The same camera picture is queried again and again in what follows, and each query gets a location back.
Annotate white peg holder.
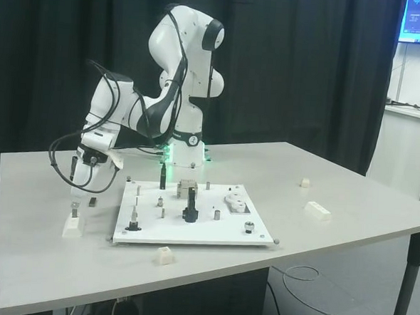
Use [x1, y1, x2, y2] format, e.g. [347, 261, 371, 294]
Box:
[61, 214, 87, 239]

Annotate long white holder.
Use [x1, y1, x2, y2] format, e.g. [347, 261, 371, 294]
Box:
[303, 200, 334, 222]

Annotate grey floor cable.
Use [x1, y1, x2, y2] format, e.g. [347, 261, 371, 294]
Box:
[267, 263, 420, 315]

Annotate black D-SUB plug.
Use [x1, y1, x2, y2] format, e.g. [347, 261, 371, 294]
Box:
[181, 185, 200, 225]

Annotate black plug with short cable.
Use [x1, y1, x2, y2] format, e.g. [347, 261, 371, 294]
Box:
[158, 162, 169, 191]

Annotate grey waterproof plug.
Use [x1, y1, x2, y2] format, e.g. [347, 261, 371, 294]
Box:
[174, 178, 199, 201]

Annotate small white sloped holder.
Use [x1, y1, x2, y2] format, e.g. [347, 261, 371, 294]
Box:
[152, 245, 178, 267]

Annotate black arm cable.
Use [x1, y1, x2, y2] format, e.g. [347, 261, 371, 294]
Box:
[138, 9, 191, 143]

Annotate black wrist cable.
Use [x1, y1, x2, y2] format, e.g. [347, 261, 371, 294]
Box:
[46, 130, 92, 192]

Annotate dark table leg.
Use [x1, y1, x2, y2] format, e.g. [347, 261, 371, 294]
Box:
[389, 229, 420, 315]

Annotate white task board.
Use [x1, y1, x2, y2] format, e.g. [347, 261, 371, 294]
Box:
[110, 175, 283, 255]

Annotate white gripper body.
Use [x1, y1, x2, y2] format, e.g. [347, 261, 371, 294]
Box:
[69, 160, 119, 203]

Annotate black curtain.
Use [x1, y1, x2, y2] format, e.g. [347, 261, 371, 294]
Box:
[0, 0, 406, 314]

